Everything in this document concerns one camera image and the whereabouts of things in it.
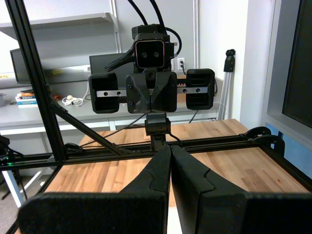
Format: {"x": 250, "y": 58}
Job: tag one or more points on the black table frame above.
{"x": 34, "y": 73}

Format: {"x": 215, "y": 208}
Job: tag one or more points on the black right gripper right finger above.
{"x": 243, "y": 214}

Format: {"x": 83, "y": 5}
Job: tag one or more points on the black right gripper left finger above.
{"x": 97, "y": 214}

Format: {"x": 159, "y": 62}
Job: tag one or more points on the white power outlet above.
{"x": 181, "y": 64}

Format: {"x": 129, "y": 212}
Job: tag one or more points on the white blue book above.
{"x": 25, "y": 100}

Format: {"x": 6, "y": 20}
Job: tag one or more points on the grey desk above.
{"x": 24, "y": 117}

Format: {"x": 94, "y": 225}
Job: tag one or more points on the black computer monitor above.
{"x": 18, "y": 65}
{"x": 97, "y": 63}

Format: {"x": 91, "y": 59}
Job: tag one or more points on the black aluminium tripod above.
{"x": 229, "y": 62}

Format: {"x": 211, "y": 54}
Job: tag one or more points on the white taskboard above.
{"x": 174, "y": 224}

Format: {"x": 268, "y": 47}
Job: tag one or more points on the grey window frame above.
{"x": 274, "y": 73}

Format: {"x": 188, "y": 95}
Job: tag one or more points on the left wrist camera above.
{"x": 150, "y": 56}

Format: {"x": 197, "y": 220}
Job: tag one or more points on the grey wall shelf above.
{"x": 73, "y": 20}

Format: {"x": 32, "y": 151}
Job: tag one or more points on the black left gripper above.
{"x": 104, "y": 83}

